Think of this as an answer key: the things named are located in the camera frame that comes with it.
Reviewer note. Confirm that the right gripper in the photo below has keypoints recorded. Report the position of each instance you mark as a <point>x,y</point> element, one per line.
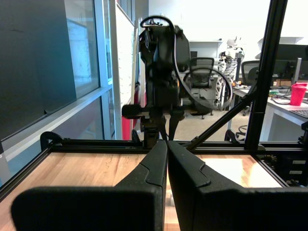
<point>132,111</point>

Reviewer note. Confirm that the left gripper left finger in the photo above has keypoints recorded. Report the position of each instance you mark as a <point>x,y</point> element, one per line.
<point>96,209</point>

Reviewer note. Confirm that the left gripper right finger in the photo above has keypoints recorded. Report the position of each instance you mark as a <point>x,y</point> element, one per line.
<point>228,209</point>

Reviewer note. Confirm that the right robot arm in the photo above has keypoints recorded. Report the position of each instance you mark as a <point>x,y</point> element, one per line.
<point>163,48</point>

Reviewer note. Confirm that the black office chair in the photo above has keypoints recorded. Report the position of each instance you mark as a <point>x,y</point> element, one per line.
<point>249,69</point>
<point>202,79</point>

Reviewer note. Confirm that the white robot figure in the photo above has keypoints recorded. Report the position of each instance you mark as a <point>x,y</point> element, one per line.
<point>231,57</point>

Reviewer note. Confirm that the white desk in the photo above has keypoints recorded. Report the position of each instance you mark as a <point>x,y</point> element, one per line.
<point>279,120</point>

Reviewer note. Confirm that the window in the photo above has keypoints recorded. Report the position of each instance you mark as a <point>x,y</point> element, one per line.
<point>84,60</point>

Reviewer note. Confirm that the red plastic cup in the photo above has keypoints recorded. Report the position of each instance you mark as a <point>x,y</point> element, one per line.
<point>298,95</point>

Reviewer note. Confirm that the black computer monitor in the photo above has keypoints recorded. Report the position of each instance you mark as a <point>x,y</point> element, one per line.
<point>291,57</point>

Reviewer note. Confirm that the black frame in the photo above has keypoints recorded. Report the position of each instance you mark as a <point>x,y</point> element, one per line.
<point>267,72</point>

